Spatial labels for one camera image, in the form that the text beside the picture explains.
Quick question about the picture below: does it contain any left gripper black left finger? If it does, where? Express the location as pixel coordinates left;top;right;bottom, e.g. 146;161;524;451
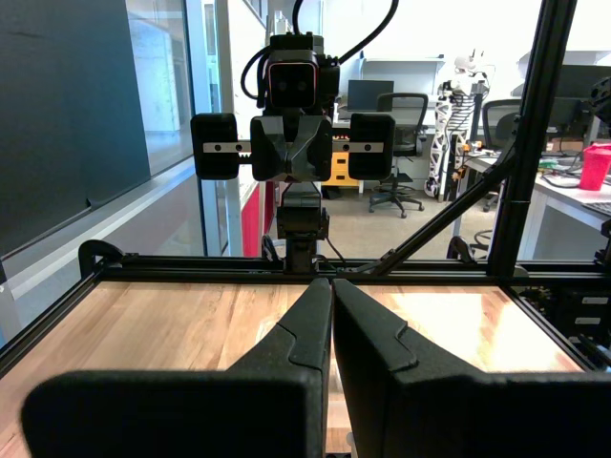
19;278;333;458

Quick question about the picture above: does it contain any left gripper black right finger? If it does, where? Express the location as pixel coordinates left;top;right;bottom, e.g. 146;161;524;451
332;280;611;458

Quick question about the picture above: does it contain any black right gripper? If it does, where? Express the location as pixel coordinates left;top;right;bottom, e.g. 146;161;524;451
190;111;396;184

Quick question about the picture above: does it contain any yellow drawer cabinet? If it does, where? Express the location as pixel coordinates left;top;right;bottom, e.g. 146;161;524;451
320;152;362;188

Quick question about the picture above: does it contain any red panel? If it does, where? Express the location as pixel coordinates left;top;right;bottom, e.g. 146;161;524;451
241;182;277;259

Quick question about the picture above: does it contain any black computer monitor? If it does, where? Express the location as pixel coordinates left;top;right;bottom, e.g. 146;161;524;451
548;64;611;139
347;79;395;113

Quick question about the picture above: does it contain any black office chair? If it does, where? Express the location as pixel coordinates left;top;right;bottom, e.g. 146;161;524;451
480;98;522;214
368;92;430;219

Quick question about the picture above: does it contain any white lattice robot figure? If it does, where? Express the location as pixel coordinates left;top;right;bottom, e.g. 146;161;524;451
426;47;492;199

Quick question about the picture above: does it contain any white desk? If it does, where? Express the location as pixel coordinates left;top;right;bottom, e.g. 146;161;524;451
465;151;611;262

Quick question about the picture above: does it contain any red plastic cup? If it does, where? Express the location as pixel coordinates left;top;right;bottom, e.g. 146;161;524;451
579;144;611;191

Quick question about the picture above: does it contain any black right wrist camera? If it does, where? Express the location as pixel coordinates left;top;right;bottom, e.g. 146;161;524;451
264;32;321;114

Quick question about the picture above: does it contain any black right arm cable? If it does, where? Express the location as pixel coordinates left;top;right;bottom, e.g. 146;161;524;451
337;0;400;63
241;46;271;109

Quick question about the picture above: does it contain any black metal frame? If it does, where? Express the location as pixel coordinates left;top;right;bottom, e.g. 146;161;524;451
0;0;611;378

